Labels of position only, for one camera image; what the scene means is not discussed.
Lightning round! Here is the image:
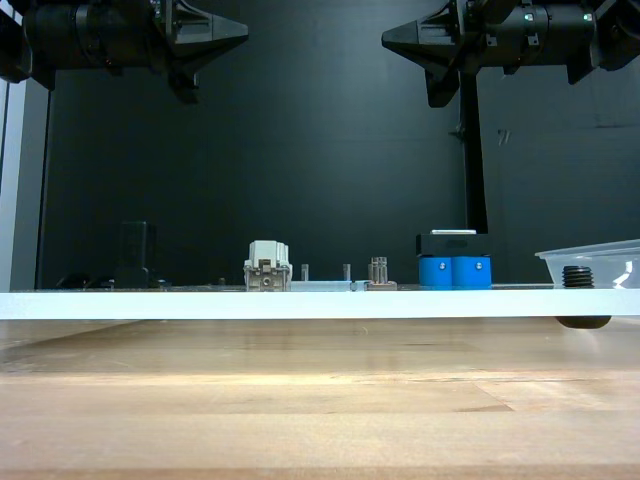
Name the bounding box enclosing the clear plastic tub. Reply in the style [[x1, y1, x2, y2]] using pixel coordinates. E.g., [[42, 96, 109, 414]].
[[533, 237, 640, 291]]

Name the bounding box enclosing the small black connector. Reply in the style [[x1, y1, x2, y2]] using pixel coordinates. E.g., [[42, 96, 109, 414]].
[[102, 219, 169, 290]]

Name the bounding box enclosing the beige connector housing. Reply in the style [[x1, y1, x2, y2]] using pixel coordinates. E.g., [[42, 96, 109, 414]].
[[241, 240, 293, 293]]

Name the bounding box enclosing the blue and black D-sub connector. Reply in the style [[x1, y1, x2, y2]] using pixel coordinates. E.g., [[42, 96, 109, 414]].
[[414, 228, 495, 291]]

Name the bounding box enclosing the small metal connector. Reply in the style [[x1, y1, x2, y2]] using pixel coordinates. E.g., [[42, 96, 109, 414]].
[[363, 255, 398, 292]]

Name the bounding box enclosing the black threaded screw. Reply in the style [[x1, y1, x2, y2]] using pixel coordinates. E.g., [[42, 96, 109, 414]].
[[559, 264, 595, 290]]

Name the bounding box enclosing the clear acrylic socket block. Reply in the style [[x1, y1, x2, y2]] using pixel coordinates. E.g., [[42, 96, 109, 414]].
[[289, 262, 357, 293]]

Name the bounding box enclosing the white task board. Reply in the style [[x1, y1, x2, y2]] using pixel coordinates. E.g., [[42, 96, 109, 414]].
[[0, 284, 640, 321]]

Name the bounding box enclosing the black rubber board foot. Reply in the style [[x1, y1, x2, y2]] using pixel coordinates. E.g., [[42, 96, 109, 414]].
[[553, 315, 612, 331]]

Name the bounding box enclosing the black wall post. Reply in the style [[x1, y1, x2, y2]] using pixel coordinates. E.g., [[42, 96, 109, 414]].
[[449, 69, 490, 235]]

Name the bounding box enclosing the grey metal wall frame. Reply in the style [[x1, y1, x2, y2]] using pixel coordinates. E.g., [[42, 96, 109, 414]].
[[0, 79, 51, 291]]

